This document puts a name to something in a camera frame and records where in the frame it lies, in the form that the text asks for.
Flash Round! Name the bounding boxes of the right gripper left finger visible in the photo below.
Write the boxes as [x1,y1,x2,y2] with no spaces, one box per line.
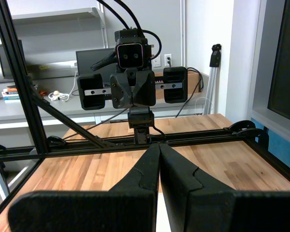
[8,143,160,232]

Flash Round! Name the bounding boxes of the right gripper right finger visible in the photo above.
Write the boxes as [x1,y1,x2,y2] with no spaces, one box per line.
[159,143,290,232]

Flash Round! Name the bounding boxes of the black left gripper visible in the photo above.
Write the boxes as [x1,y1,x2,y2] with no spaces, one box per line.
[76,66,188,111]

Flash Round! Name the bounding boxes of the black computer monitor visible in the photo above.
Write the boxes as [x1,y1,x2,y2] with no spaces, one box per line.
[76,48,118,77]
[0,40,25,79]

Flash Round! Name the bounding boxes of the brown cardboard box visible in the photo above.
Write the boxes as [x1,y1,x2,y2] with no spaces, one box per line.
[186,71,204,95]

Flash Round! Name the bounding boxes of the white task board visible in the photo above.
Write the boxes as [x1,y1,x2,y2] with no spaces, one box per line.
[156,192,173,232]

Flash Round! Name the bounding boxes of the grey office desk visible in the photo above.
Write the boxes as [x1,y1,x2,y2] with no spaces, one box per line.
[0,72,208,131]

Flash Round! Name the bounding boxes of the stack of books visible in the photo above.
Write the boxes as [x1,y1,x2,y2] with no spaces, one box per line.
[1,88,21,102]

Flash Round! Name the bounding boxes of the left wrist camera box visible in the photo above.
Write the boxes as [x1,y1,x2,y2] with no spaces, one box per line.
[115,30,149,73]

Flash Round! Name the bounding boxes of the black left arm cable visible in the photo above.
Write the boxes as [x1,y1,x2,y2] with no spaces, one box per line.
[91,0,163,73]

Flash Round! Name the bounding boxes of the white cable bundle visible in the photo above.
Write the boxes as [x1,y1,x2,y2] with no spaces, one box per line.
[47,90,71,102]

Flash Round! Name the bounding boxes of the grey wall shelf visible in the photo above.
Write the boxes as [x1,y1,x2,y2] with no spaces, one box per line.
[0,6,108,49]

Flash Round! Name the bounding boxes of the black aluminium frame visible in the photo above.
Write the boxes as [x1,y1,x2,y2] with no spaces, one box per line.
[0,0,290,220]

